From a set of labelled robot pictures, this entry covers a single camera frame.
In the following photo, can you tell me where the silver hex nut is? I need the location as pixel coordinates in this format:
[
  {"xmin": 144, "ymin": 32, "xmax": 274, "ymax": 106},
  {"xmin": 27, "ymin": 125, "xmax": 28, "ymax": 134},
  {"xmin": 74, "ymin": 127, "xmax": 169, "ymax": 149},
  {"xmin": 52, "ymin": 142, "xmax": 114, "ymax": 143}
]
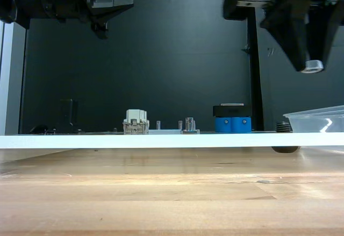
[{"xmin": 300, "ymin": 59, "xmax": 324, "ymax": 75}]

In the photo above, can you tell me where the clear plastic tub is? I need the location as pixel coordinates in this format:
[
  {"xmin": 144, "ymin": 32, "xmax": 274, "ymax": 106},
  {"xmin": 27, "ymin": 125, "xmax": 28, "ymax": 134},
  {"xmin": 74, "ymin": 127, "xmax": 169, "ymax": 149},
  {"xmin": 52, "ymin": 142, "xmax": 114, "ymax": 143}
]
[{"xmin": 282, "ymin": 105, "xmax": 344, "ymax": 134}]

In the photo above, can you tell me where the large black threaded stud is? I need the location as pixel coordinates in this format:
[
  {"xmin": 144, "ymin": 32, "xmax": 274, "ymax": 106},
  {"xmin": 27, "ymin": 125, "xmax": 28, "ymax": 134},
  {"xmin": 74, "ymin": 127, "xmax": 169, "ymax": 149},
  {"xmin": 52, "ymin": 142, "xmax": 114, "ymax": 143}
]
[{"xmin": 276, "ymin": 121, "xmax": 292, "ymax": 133}]

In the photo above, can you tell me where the black rubber foot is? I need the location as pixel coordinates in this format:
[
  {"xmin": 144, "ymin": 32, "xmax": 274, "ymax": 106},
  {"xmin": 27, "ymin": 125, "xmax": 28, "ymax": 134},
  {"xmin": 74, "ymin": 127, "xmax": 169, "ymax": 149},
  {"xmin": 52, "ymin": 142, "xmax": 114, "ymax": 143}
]
[{"xmin": 271, "ymin": 146, "xmax": 299, "ymax": 154}]

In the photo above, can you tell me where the grey connector housing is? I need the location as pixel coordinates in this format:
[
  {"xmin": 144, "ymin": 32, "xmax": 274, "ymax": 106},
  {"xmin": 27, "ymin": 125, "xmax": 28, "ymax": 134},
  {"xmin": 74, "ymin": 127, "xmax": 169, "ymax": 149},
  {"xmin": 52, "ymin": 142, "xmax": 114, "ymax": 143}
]
[{"xmin": 123, "ymin": 109, "xmax": 151, "ymax": 135}]

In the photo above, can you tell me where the white board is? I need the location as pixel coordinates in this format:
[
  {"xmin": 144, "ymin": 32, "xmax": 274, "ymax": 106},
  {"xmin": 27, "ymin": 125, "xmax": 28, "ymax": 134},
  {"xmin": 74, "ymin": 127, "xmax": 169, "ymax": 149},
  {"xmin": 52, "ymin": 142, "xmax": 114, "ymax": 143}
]
[{"xmin": 0, "ymin": 131, "xmax": 344, "ymax": 150}]

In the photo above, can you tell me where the black upright post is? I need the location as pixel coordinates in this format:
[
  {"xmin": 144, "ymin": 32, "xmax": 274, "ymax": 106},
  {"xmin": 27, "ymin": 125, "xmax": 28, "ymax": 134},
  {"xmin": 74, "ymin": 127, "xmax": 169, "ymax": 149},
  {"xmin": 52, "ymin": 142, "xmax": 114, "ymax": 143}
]
[{"xmin": 241, "ymin": 6, "xmax": 266, "ymax": 133}]

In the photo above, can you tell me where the blue connector mount block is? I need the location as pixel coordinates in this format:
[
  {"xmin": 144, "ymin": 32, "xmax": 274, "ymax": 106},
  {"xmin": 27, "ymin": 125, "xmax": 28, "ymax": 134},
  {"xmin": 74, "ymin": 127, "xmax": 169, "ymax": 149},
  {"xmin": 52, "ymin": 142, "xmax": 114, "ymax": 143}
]
[{"xmin": 214, "ymin": 116, "xmax": 253, "ymax": 134}]

